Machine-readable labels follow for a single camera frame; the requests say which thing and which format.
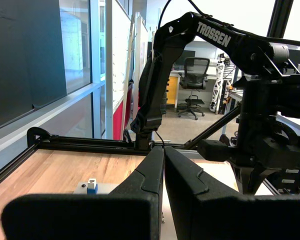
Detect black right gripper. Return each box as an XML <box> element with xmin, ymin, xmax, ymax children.
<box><xmin>197</xmin><ymin>86</ymin><xmax>300</xmax><ymax>195</ymax></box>

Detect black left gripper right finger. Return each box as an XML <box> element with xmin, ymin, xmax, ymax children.
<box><xmin>164</xmin><ymin>146</ymin><xmax>300</xmax><ymax>240</ymax></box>

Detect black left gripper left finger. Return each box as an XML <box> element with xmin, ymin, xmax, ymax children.
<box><xmin>1</xmin><ymin>145</ymin><xmax>165</xmax><ymax>240</ymax></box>

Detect small blue white connector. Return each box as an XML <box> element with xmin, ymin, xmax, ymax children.
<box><xmin>86</xmin><ymin>178</ymin><xmax>99</xmax><ymax>195</ymax></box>

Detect white lattice stand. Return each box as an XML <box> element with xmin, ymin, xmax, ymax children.
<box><xmin>209</xmin><ymin>53</ymin><xmax>237</xmax><ymax>112</ymax></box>

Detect black office chair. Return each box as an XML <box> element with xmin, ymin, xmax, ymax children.
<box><xmin>176</xmin><ymin>56</ymin><xmax>211</xmax><ymax>121</ymax></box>

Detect yellow drawer cabinet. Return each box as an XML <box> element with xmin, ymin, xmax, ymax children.
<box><xmin>166</xmin><ymin>76</ymin><xmax>179</xmax><ymax>106</ymax></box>

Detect white partition red panel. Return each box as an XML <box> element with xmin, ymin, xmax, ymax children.
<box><xmin>104</xmin><ymin>0</ymin><xmax>135</xmax><ymax>141</ymax></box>

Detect black metal table frame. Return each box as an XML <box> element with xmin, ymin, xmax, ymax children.
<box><xmin>0</xmin><ymin>0</ymin><xmax>300</xmax><ymax>196</ymax></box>

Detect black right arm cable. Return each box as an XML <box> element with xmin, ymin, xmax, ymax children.
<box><xmin>158</xmin><ymin>0</ymin><xmax>211</xmax><ymax>28</ymax></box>

